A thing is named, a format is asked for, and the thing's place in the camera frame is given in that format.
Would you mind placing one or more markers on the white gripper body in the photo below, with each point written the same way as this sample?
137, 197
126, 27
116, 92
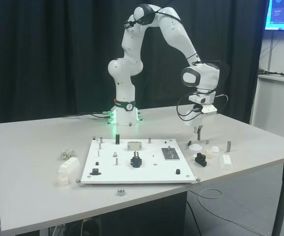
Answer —
196, 119

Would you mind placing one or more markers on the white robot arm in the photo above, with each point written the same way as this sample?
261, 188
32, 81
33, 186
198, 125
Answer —
132, 73

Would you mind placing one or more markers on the large metal round peg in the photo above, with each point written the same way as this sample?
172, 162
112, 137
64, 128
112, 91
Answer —
229, 145

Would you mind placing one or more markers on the white peg holder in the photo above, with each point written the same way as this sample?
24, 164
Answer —
226, 162
69, 166

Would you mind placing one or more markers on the flat white mounting plate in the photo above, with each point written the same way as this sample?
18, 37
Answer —
209, 109

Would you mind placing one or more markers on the white large gear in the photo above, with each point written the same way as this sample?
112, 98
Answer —
196, 148

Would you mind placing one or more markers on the white medium gear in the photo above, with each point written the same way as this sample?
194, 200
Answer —
214, 149

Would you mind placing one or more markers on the black D-SUB plug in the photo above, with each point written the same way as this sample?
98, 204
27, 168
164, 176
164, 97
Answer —
200, 159

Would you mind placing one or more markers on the white task board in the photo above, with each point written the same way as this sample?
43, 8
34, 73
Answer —
136, 169

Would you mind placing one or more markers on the white cabinet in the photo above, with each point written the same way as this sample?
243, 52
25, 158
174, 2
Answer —
274, 108

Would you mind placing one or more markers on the metal nut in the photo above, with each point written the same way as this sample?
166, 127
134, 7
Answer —
120, 192

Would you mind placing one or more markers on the black table leg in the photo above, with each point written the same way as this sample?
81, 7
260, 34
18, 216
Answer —
282, 196

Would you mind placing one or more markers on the black box under table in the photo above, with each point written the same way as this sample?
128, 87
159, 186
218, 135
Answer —
132, 216

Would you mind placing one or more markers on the beige waterproof plug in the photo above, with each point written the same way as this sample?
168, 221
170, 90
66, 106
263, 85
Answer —
67, 155

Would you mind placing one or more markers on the blue screen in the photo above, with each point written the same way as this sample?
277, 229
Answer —
283, 14

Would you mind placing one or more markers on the black curtain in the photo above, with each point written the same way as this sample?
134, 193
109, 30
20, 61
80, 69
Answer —
45, 61

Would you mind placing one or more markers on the small white camera box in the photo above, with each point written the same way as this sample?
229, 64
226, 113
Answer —
198, 98

